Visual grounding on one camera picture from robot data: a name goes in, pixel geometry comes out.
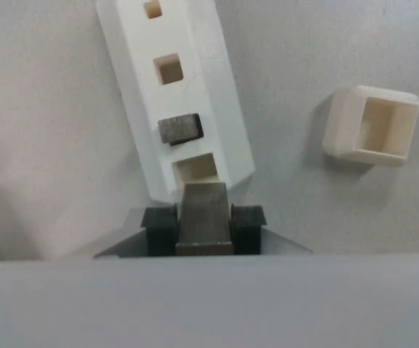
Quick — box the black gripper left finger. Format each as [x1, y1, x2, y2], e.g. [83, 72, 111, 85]
[93, 204, 178, 260]

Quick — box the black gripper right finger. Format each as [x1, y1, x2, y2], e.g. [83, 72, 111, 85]
[230, 203, 314, 256]

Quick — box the large metal square peg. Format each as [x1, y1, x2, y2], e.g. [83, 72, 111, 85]
[174, 181, 236, 257]

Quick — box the small metal square peg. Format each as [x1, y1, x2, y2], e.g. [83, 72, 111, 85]
[157, 112, 205, 147]

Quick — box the white square peg holder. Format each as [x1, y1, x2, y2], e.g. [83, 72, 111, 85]
[96, 0, 256, 204]

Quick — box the white cup-shaped plug holder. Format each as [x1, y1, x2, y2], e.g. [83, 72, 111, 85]
[321, 85, 419, 169]

